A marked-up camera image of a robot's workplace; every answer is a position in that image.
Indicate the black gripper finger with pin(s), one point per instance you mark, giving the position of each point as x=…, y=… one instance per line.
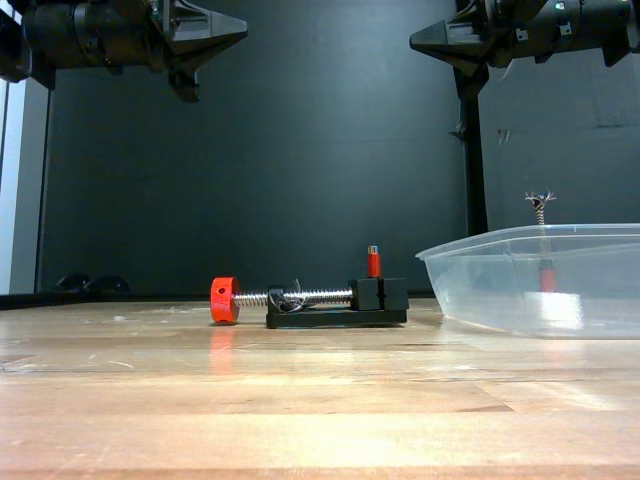
x=450, y=37
x=197, y=52
x=215, y=25
x=465, y=61

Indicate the red RCA socket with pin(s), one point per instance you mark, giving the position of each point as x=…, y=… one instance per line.
x=374, y=265

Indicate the clear plastic tub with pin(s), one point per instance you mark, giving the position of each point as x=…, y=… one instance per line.
x=475, y=300

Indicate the black clamp with red knob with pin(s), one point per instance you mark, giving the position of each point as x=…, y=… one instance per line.
x=340, y=319

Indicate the black wall column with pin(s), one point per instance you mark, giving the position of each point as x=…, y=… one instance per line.
x=475, y=175

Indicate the aluminium glass wall frame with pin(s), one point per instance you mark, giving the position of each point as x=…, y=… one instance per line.
x=20, y=200

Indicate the black aluminium frame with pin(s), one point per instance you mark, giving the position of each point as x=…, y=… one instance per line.
x=100, y=301

